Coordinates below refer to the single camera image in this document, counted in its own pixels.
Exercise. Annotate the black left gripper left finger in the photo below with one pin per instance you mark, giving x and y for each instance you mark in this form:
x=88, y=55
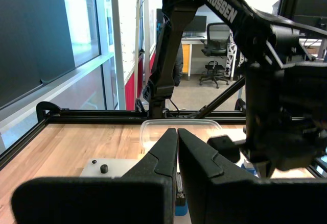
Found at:
x=102, y=201

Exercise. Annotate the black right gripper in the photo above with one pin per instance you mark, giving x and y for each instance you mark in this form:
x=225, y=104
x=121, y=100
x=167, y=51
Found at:
x=263, y=106

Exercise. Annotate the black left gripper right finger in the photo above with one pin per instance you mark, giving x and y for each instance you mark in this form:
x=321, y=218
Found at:
x=242, y=203

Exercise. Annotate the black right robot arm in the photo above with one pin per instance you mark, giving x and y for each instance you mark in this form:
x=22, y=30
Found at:
x=222, y=7

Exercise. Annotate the small blue fixture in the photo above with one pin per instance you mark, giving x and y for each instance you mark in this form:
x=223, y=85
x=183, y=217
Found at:
x=247, y=166

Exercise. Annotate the small black threaded stud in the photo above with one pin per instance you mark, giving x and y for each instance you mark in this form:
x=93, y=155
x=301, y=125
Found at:
x=104, y=169

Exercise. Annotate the white board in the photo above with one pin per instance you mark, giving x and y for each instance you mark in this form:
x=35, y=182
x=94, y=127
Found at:
x=120, y=166

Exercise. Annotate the clear plastic tub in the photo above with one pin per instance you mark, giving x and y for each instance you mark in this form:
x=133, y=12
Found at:
x=153, y=132

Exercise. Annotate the white lattice column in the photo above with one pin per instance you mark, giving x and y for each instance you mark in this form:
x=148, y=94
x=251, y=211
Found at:
x=231, y=55

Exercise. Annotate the black office chair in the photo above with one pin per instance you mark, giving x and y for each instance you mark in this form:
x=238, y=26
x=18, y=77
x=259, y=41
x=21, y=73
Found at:
x=215, y=48

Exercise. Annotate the yellow cabinet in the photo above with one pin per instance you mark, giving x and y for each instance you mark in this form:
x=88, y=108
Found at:
x=186, y=59

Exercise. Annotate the white desk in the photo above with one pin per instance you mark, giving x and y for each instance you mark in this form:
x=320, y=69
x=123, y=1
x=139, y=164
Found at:
x=196, y=39

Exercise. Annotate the small black monitor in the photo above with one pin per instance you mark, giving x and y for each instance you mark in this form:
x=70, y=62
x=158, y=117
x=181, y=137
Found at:
x=198, y=24

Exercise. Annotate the large black monitor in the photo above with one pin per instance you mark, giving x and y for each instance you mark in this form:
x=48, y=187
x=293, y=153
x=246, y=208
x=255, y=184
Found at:
x=311, y=7

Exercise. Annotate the blue connector mount block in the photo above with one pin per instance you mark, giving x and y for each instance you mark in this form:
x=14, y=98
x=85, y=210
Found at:
x=182, y=210

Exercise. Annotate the black table frame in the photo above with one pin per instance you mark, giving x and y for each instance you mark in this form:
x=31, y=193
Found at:
x=89, y=113

